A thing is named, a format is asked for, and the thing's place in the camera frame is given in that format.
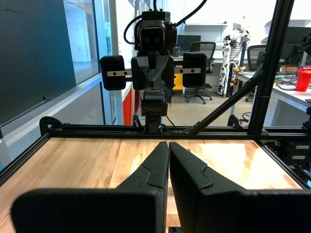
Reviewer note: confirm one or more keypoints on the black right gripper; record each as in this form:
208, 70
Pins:
113, 82

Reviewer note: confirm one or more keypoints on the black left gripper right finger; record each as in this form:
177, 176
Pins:
243, 211

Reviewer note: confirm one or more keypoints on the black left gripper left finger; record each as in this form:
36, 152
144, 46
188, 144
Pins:
92, 211

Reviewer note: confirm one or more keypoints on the yellow cabinet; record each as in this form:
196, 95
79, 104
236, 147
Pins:
178, 82

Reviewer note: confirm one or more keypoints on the red cabinet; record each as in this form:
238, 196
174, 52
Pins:
127, 104

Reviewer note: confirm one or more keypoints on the black computer monitor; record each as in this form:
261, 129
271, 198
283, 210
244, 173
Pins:
294, 43
187, 42

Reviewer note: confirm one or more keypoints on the black office chair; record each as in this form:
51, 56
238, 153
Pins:
200, 85
253, 55

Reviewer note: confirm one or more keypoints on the small black mounting plate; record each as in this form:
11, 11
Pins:
175, 230

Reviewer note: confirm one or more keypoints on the white lattice robot stand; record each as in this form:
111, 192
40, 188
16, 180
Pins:
224, 70

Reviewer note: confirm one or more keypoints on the black controller box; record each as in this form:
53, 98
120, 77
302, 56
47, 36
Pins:
286, 150

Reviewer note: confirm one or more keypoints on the white desk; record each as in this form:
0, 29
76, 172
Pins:
286, 94

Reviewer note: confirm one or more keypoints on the red plastic cup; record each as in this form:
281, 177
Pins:
303, 80

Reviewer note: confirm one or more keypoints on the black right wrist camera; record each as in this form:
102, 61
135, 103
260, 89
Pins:
151, 36

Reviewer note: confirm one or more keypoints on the white wall shelf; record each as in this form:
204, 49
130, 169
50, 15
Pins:
206, 25

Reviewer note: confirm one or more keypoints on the black aluminium table frame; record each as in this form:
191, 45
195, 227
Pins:
97, 128

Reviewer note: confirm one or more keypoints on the black frame corner bracket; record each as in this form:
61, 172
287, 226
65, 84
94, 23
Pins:
46, 120
233, 120

